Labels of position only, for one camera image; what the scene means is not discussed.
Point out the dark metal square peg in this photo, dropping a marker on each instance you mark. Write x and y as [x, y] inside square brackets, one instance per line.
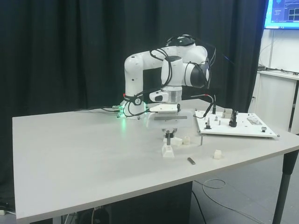
[191, 161]

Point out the white task board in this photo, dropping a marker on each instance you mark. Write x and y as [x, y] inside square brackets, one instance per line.
[236, 130]

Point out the blue screen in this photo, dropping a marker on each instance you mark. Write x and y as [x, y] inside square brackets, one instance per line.
[282, 14]

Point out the black box under table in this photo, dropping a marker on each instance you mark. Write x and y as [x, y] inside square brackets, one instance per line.
[140, 205]

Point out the black table leg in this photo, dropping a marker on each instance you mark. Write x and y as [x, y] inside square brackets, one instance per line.
[283, 186]

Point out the small white cube holder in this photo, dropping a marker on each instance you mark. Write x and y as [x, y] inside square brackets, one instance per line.
[187, 141]
[217, 155]

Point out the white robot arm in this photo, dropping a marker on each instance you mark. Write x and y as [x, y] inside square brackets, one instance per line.
[134, 77]

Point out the white large gear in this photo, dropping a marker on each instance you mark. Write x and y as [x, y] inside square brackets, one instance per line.
[254, 121]

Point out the black curtain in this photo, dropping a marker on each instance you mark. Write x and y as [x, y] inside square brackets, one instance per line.
[58, 58]

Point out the metal bolt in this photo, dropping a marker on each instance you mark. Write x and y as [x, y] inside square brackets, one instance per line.
[264, 129]

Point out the white cabinet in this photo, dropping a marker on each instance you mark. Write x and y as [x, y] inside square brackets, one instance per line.
[275, 98]

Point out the white peg holder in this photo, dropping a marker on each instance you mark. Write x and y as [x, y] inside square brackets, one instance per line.
[177, 142]
[168, 152]

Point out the thin metal round peg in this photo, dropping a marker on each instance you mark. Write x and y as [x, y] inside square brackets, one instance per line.
[201, 140]

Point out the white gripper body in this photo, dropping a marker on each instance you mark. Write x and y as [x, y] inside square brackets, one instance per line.
[170, 123]

